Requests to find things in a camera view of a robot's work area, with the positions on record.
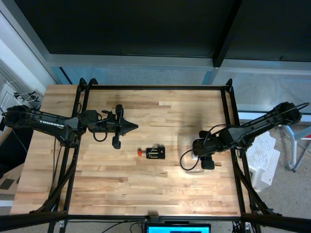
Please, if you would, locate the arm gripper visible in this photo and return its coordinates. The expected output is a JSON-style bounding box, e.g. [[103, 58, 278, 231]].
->
[[101, 104, 139, 150], [192, 130, 223, 170]]

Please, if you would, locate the clear plastic tub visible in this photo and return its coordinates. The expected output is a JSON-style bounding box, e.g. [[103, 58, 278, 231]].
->
[[178, 134, 211, 176]]

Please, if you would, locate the blue laptop screen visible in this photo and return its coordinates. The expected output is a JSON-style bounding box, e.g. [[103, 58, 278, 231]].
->
[[145, 223, 211, 233]]

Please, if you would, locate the cardboard box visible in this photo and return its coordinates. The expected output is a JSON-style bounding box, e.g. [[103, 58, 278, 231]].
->
[[0, 163, 25, 195]]

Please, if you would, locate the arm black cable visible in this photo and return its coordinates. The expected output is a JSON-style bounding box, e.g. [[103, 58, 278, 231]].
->
[[179, 123, 230, 172], [93, 110, 115, 143]]

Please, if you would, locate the black aluminium frame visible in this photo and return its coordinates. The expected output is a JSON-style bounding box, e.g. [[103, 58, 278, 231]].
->
[[0, 77, 311, 233]]

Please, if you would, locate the black table-level camera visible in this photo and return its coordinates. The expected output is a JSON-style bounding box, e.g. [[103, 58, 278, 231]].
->
[[148, 211, 163, 223]]

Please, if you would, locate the grey metal chair frame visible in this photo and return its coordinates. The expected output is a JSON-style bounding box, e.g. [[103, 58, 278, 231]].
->
[[279, 122, 311, 173]]

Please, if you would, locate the black white cable bundle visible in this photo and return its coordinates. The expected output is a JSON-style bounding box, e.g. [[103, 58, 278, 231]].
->
[[13, 91, 41, 104]]

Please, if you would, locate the black upright post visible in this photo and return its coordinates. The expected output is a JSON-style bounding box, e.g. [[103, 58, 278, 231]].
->
[[212, 0, 243, 68]]

